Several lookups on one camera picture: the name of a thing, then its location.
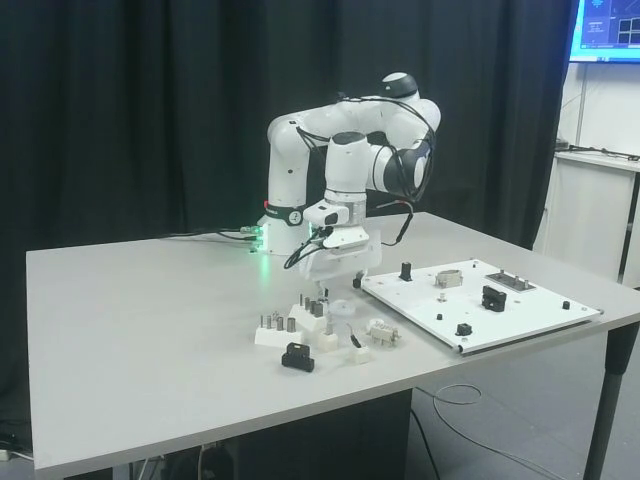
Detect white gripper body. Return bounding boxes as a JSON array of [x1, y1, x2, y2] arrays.
[[298, 231, 385, 283]]

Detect cream plug block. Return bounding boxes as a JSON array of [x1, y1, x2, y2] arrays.
[[367, 319, 402, 352]]

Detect black D-SUB plug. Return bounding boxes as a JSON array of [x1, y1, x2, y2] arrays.
[[279, 342, 317, 375]]

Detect small white plug holder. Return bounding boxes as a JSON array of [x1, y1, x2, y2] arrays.
[[344, 345, 372, 367]]

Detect white task board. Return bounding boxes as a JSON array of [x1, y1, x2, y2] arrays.
[[359, 257, 605, 358]]

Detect white cabinet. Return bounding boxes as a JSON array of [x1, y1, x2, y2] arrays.
[[531, 148, 640, 290]]

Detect black curtains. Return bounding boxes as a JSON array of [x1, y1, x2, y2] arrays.
[[0, 0, 584, 480]]

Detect black table leg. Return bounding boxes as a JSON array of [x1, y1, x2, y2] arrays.
[[593, 330, 632, 480]]

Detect blue screen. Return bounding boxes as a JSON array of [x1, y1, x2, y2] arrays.
[[568, 0, 640, 65]]

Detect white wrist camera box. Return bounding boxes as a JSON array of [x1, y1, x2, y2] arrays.
[[303, 198, 352, 227]]

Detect black base cables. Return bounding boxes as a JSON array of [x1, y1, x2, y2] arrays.
[[171, 226, 262, 243]]

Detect grey floor cable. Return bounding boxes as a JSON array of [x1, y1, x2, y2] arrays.
[[431, 383, 599, 480]]

